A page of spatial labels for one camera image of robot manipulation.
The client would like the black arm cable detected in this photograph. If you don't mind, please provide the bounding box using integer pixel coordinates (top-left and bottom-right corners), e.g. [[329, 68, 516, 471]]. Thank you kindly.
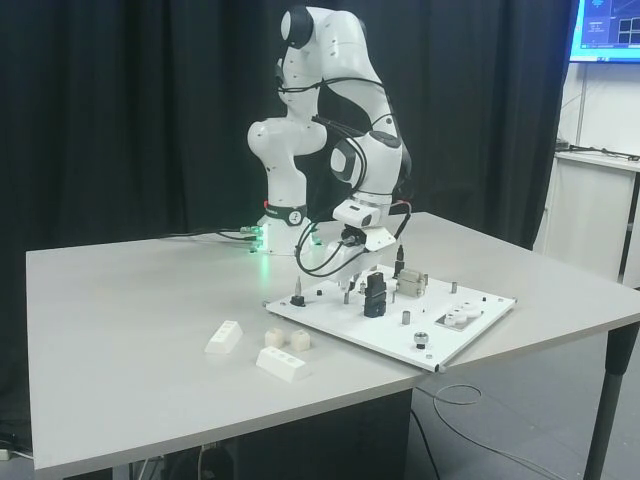
[[276, 73, 413, 205]]

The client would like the dark grey table leg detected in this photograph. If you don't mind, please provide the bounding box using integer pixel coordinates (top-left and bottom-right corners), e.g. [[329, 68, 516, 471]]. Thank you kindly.
[[583, 331, 637, 480]]

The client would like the black cable at robot foot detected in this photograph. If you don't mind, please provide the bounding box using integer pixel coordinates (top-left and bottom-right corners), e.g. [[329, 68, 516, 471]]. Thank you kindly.
[[167, 226, 265, 245]]

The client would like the grey floor cable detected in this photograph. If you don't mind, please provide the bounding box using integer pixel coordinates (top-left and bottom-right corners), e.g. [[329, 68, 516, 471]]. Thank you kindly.
[[413, 382, 485, 480]]

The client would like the black curtain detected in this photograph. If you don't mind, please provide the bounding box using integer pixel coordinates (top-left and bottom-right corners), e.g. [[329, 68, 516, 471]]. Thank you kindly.
[[0, 0, 577, 264]]

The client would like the blue screen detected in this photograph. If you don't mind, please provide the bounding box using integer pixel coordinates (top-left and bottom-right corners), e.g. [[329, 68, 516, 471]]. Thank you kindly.
[[568, 0, 640, 65]]

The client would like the white mounting plate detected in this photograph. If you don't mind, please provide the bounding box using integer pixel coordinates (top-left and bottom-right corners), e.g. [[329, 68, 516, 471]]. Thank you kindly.
[[363, 225, 396, 251]]

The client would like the white holder with round holes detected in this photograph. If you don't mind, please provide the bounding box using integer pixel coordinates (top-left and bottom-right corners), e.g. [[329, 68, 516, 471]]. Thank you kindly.
[[255, 346, 313, 384]]

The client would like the white holder with square holes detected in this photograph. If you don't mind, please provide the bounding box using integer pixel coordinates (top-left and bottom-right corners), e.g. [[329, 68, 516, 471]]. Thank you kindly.
[[204, 319, 245, 356]]

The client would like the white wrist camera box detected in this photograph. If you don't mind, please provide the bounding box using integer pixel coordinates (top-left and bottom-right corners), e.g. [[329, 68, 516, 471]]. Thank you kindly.
[[331, 199, 382, 228]]

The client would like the white cabinet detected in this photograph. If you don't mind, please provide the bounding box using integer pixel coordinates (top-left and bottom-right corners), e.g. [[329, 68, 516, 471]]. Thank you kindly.
[[541, 148, 640, 290]]

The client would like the black floor cable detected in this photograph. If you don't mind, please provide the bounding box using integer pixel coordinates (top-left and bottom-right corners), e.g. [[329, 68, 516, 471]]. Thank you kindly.
[[410, 407, 587, 480]]

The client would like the white task board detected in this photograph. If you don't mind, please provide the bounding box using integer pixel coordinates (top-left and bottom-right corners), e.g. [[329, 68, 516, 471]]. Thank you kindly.
[[262, 259, 519, 374]]

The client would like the black D-SUB plug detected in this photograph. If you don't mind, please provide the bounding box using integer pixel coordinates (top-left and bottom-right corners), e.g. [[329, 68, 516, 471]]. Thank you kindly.
[[362, 271, 389, 320]]

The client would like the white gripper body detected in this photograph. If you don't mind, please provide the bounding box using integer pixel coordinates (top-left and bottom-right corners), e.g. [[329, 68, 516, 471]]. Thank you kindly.
[[322, 241, 375, 285]]

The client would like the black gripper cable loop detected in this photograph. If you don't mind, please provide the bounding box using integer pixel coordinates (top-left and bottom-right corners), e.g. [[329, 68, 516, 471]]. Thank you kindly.
[[294, 222, 352, 277]]

